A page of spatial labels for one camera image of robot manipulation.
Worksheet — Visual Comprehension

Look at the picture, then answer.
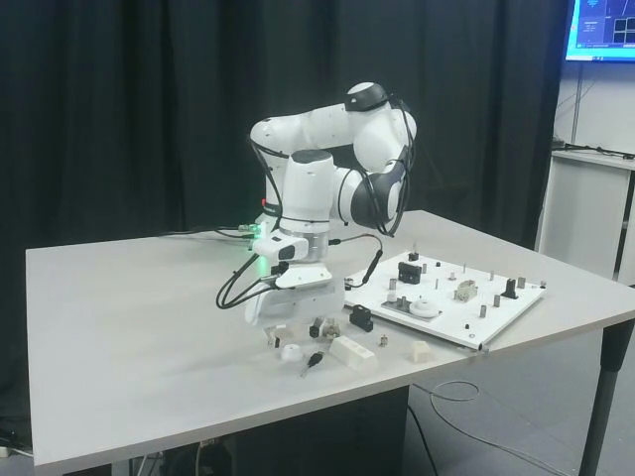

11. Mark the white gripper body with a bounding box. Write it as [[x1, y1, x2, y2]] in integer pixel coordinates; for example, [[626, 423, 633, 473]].
[[243, 280, 345, 329]]

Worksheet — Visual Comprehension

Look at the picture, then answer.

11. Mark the white large gear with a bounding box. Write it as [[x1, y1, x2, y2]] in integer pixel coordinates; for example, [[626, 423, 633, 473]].
[[410, 298, 443, 320]]

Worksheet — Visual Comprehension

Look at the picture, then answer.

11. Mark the long white peg holder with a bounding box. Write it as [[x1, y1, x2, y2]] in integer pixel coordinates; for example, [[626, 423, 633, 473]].
[[328, 335, 380, 371]]

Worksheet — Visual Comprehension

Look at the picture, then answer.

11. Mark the black D-SUB plug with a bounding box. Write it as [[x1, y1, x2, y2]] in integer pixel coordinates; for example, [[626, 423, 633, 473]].
[[348, 306, 375, 331]]

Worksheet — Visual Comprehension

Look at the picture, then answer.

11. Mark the small white holder block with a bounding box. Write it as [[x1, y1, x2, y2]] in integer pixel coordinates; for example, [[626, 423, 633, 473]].
[[407, 341, 433, 365]]

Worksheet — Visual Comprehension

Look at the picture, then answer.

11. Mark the white task board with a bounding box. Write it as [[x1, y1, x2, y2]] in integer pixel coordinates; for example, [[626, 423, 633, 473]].
[[343, 249, 549, 354]]

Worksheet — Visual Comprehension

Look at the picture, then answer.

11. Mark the black curtain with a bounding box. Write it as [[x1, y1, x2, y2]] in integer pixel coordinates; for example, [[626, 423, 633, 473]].
[[0, 0, 576, 450]]

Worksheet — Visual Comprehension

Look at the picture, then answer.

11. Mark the white cabinet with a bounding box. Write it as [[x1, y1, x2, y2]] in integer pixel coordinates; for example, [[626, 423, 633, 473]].
[[537, 147, 635, 288]]

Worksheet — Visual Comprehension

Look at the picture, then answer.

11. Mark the black table leg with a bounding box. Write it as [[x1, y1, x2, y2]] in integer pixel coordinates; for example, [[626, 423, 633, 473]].
[[578, 316, 635, 476]]

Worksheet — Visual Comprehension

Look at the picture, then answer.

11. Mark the blue screen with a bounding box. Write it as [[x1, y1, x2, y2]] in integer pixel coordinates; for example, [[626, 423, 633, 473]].
[[564, 0, 635, 64]]

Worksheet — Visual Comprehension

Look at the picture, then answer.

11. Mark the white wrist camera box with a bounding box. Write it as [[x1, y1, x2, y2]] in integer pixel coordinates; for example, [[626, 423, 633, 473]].
[[253, 233, 308, 263]]

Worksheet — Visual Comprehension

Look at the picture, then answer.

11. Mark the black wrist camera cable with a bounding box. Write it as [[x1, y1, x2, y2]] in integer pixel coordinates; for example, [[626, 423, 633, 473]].
[[214, 256, 282, 311]]

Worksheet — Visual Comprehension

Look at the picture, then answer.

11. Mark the thin black rod on wire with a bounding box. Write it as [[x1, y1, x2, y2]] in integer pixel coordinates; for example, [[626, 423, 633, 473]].
[[359, 246, 384, 289]]

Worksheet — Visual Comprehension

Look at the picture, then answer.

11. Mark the black cable on table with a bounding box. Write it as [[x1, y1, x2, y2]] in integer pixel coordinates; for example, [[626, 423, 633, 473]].
[[161, 224, 260, 240]]

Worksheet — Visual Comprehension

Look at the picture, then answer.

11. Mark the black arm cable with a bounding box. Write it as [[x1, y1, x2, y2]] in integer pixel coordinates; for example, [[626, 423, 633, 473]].
[[341, 91, 421, 237]]

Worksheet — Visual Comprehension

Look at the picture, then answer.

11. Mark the grey floor cable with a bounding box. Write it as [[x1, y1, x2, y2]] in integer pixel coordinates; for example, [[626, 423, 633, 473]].
[[415, 380, 589, 476]]

